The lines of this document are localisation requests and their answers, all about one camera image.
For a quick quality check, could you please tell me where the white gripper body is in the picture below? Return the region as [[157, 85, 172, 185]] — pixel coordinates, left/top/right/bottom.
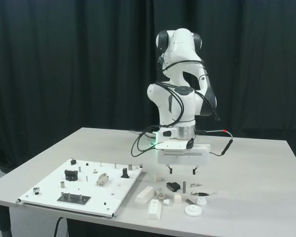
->
[[157, 144, 211, 166]]

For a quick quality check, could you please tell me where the long white peg holder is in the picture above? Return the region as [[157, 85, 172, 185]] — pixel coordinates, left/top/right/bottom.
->
[[135, 186, 155, 204]]

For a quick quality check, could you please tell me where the black D-SUB plug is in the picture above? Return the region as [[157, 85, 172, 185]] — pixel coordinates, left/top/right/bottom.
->
[[166, 182, 181, 192]]

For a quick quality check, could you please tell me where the white large gear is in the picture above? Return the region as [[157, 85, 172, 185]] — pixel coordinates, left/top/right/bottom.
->
[[184, 205, 202, 218]]

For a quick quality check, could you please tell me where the thin black rod red tag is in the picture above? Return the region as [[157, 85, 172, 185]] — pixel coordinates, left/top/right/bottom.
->
[[195, 128, 234, 157]]

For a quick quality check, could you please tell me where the white holder with holes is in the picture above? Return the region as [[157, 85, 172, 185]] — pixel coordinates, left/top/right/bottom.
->
[[145, 199, 162, 220]]

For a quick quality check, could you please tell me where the white task board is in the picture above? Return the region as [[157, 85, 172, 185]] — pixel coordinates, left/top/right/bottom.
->
[[16, 158, 144, 219]]

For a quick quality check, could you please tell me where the black curtain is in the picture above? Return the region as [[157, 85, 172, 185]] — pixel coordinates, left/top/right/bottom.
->
[[0, 0, 296, 171]]

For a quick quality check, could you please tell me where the dark table leg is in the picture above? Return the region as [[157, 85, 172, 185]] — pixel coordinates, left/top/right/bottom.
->
[[0, 202, 10, 237]]

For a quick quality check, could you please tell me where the metal BNC plug with cable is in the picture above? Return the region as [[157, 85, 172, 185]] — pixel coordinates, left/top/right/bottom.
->
[[190, 190, 217, 197]]

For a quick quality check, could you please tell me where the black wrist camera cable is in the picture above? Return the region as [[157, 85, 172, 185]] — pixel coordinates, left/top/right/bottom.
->
[[130, 125, 163, 158]]

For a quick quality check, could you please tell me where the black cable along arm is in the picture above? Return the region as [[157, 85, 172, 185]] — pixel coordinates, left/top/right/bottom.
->
[[155, 55, 220, 123]]

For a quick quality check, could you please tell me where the black cable under table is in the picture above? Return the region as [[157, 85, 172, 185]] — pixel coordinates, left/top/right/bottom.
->
[[54, 216, 70, 237]]

